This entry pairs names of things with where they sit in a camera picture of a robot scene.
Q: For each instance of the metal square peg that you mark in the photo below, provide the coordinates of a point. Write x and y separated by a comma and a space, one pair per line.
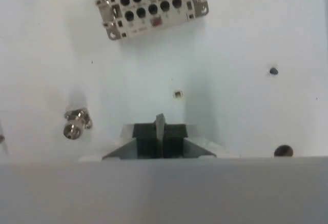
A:
160, 131

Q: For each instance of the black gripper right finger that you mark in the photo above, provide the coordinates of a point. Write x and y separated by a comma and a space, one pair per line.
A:
175, 142

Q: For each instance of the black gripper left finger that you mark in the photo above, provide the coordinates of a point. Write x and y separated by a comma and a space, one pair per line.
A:
143, 142

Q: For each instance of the white task board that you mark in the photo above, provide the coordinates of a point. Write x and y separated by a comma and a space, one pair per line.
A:
230, 55

